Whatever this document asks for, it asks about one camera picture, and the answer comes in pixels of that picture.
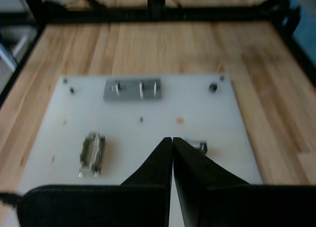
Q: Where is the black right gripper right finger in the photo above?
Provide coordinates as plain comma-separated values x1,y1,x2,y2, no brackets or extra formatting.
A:
172,137,316,227

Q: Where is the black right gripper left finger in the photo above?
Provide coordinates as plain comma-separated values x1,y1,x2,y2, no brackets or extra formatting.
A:
16,137,173,227

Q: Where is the beige connector housing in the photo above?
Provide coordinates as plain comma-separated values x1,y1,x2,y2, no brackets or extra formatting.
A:
78,131,107,178

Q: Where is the white task board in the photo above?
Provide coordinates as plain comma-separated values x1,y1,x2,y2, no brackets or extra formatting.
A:
16,74,264,227

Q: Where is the grey metal plate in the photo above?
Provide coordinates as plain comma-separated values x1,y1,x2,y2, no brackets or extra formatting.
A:
103,77,163,102

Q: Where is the blue white connector mount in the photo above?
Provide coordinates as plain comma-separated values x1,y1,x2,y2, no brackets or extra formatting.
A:
182,134,208,155

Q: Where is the black aluminium frame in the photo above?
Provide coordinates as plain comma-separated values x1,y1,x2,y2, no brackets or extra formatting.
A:
0,0,316,109

